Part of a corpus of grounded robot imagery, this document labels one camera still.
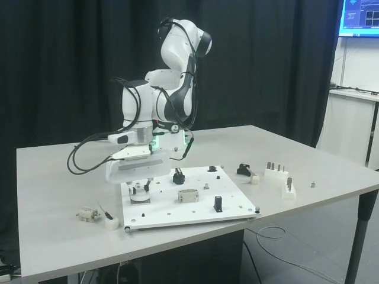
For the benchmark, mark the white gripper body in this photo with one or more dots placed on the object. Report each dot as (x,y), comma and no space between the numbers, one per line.
(137,170)

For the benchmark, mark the white large gear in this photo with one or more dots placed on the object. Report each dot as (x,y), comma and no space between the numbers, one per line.
(139,193)

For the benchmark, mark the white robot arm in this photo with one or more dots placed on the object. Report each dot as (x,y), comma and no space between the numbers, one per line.
(177,53)

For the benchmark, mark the flat white mounting plate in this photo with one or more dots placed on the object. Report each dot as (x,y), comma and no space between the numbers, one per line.
(130,153)

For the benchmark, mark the black Ethernet plug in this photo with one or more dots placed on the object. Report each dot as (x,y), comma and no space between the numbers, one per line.
(109,216)

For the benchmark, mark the small white plug holder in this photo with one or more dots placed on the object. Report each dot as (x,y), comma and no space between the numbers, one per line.
(112,224)
(255,180)

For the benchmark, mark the white task board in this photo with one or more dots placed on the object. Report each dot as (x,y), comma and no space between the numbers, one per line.
(177,213)

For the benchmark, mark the beige waterproof plug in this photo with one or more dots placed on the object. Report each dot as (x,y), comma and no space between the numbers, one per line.
(84,214)

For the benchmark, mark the metal BNC plug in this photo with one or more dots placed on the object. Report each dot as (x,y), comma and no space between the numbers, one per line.
(206,186)

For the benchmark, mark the silver USB plug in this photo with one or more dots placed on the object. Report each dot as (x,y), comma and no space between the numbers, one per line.
(251,173)

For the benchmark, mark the large metal square peg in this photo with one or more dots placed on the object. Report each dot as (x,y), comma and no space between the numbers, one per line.
(269,165)

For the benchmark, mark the medium metal square peg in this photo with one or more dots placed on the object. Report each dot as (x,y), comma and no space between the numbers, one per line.
(274,167)

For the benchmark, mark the white square peg holder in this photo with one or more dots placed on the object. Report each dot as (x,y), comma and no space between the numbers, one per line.
(275,174)

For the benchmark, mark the white round peg holder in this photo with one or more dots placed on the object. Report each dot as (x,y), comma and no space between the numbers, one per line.
(288,193)

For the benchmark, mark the large metal round peg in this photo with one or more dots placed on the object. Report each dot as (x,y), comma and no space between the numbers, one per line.
(289,180)

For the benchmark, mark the black curtain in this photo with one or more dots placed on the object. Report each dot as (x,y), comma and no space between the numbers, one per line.
(44,59)

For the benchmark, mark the white power strip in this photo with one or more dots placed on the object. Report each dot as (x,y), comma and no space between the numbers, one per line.
(7,276)

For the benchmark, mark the small metal bolt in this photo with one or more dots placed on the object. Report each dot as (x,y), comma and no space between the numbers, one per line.
(312,185)

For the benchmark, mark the white cabinet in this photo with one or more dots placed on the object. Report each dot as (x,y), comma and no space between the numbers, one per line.
(349,127)

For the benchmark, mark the black table leg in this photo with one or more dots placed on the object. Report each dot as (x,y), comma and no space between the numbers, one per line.
(359,236)

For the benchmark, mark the blue screen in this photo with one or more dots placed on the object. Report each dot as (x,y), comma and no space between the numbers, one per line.
(359,17)

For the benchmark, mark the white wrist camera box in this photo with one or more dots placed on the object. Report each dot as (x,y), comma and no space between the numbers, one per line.
(114,138)

